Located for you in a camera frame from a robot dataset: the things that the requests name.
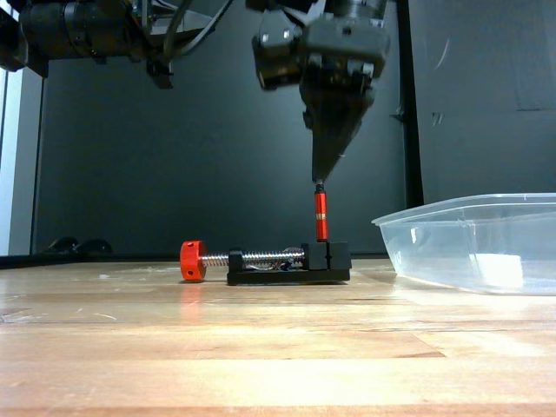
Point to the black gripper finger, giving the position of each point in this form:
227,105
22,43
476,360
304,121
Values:
334,113
182,52
197,21

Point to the red RCA plug braided tail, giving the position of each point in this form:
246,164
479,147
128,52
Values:
321,204

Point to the black clamp with red knob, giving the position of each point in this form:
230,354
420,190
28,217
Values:
326,260

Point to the clear plastic tub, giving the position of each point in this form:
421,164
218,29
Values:
434,252

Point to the white foam block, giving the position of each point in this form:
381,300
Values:
497,271

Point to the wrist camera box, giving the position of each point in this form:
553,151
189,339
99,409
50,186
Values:
278,65

